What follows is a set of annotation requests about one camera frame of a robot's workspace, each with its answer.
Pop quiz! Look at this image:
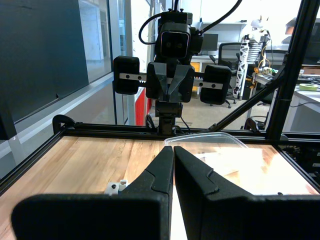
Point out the black office chair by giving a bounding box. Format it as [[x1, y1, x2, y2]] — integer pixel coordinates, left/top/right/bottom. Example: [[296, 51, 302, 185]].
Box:
[[209, 42, 242, 109]]

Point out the white board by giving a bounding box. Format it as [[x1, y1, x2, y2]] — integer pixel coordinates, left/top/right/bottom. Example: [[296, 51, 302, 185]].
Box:
[[103, 149, 320, 240]]

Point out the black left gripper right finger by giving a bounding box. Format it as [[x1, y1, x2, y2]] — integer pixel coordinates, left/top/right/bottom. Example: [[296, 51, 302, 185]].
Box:
[[173, 145, 320, 240]]

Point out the green tape roll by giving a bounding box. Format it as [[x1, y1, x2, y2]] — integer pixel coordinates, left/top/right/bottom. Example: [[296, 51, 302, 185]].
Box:
[[299, 83, 319, 92]]

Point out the dark computer monitor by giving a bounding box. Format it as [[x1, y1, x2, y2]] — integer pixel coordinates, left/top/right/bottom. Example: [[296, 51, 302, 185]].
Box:
[[199, 33, 219, 56]]

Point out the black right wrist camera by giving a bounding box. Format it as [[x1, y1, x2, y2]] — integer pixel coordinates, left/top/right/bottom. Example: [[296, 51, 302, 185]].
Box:
[[159, 23, 191, 60]]

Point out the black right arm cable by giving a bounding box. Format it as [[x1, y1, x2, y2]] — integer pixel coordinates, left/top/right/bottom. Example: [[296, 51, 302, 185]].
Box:
[[199, 0, 244, 33], [138, 11, 163, 45]]

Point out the white table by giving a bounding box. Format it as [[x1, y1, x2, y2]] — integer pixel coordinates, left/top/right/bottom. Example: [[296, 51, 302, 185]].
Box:
[[282, 83, 320, 133]]

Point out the white robot figure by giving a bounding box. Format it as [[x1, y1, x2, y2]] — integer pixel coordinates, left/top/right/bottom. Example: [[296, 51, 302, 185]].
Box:
[[234, 16, 270, 101]]

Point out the clear plastic tub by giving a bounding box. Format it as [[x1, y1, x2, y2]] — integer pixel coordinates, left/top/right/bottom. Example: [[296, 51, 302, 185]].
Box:
[[163, 132, 251, 152]]

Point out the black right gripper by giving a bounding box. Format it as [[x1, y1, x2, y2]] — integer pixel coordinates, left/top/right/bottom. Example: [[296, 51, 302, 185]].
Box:
[[112, 55, 233, 106]]

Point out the red panel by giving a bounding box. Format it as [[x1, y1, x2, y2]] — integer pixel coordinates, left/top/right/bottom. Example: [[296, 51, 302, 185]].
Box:
[[134, 87, 153, 126]]

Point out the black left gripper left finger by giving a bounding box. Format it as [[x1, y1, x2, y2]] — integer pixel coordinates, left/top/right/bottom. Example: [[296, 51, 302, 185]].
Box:
[[11, 145, 174, 240]]

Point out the grey partition frame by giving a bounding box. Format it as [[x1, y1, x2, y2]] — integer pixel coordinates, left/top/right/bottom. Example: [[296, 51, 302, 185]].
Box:
[[0, 71, 118, 161]]

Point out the black metal frame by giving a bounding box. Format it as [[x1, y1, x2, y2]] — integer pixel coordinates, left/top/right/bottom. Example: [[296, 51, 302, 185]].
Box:
[[0, 0, 320, 198]]

